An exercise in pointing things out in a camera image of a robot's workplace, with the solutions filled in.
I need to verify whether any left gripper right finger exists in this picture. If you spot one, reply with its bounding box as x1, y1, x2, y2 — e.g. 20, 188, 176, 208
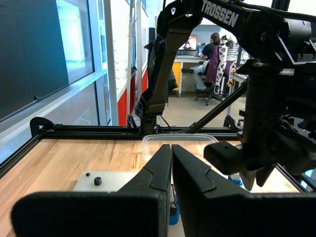
172, 144, 316, 237

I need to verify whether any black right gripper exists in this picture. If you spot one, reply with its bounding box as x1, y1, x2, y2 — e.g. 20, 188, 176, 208
203, 59, 316, 192

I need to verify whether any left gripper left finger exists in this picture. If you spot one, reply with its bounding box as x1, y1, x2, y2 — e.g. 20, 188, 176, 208
11, 144, 173, 237

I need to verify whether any small blue white connector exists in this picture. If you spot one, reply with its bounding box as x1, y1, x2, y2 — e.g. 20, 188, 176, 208
228, 174, 244, 186

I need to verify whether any white board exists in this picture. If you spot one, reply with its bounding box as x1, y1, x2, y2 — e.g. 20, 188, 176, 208
73, 169, 247, 237

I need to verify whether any clear plastic tub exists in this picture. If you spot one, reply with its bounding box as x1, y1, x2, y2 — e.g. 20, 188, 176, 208
142, 134, 220, 171

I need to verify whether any dark puffer jacket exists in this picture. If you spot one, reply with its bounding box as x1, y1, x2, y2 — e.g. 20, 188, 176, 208
167, 70, 179, 91

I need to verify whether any yellow cabinet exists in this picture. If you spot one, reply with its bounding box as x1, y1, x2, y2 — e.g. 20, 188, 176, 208
172, 62, 182, 91

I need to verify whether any office chair with white back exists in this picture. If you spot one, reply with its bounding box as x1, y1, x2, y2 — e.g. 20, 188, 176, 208
195, 37, 239, 107

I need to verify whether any person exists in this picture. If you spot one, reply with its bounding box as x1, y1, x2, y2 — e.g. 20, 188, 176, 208
181, 32, 223, 92

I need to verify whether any white desk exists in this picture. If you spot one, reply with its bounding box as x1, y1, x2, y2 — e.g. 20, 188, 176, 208
172, 54, 210, 98

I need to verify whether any lit computer monitor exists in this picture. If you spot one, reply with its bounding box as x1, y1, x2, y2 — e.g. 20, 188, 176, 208
177, 34, 198, 51

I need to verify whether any blue mount with black connector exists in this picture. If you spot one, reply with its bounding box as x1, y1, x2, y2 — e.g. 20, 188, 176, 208
169, 184, 180, 226

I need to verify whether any black metal frame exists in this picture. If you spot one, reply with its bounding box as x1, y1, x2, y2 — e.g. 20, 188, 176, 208
0, 81, 316, 196

